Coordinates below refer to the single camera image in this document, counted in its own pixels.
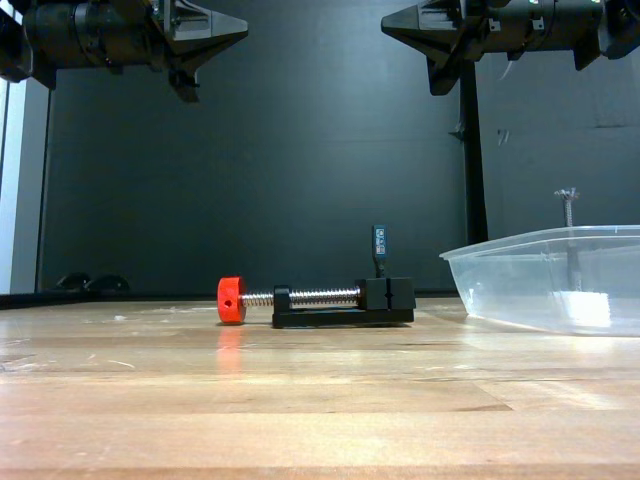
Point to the clear plastic container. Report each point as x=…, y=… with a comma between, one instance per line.
x=500, y=290

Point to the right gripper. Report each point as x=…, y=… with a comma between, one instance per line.
x=445, y=75

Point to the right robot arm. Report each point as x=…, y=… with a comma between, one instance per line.
x=560, y=25

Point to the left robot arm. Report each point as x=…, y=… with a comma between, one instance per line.
x=75, y=30

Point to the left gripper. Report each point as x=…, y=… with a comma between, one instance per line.
x=182, y=75

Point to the black clamp with red knob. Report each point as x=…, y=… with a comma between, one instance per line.
x=385, y=300

